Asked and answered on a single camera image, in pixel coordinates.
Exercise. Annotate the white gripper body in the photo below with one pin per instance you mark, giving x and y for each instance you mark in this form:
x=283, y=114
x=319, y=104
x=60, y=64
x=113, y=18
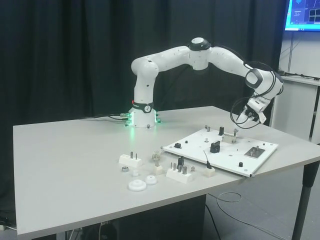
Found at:
x=243, y=118

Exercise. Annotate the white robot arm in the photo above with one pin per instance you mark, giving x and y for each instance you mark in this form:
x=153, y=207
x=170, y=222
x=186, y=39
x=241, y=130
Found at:
x=145, y=82

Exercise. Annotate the thick metal round peg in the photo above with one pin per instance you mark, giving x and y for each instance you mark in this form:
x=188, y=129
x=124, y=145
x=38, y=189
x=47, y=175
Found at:
x=185, y=170

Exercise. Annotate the medium metal round peg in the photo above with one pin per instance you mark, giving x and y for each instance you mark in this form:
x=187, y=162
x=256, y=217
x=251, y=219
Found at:
x=174, y=168

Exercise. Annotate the white round peg holder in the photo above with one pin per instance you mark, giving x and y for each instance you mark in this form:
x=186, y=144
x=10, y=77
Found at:
x=178, y=178

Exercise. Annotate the thick metal square peg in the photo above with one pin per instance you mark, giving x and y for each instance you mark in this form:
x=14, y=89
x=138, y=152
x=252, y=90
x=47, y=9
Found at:
x=131, y=155

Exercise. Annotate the white square peg holder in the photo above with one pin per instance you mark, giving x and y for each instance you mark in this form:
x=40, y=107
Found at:
x=127, y=162

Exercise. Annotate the white task board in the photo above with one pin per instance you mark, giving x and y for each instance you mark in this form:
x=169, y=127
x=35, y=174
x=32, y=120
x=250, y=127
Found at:
x=225, y=155

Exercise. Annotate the white cabinet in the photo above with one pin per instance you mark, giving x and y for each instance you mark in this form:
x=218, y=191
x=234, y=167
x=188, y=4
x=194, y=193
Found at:
x=295, y=112

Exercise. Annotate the small white plug holder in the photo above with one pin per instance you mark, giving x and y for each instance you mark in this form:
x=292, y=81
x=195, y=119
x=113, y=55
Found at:
x=209, y=172

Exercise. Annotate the metal BNC plug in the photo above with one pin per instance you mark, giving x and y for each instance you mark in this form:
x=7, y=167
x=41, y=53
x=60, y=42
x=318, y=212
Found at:
x=192, y=169

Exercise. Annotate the black D-SUB plug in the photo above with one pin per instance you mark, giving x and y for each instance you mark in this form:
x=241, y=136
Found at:
x=180, y=162

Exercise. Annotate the metal bolt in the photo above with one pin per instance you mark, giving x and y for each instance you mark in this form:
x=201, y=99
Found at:
x=156, y=163

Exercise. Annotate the small white bolt holder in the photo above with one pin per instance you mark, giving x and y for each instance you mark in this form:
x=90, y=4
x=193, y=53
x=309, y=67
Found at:
x=157, y=170

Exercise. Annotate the dark table leg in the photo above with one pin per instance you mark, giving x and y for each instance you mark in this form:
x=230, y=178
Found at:
x=303, y=200

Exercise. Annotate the white medium gear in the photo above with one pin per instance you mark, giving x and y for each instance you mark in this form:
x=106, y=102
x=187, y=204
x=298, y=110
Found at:
x=150, y=180

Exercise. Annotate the blue screen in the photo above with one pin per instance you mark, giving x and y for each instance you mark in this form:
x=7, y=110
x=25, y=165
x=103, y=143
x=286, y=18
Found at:
x=300, y=15

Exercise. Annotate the white large gear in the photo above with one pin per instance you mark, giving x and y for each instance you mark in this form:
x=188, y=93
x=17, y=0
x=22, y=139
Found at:
x=136, y=185

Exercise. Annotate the metal nut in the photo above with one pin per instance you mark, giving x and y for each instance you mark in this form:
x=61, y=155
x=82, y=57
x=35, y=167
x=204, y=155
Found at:
x=125, y=168

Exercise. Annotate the black curtain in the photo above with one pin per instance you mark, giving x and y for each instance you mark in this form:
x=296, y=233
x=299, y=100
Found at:
x=62, y=62

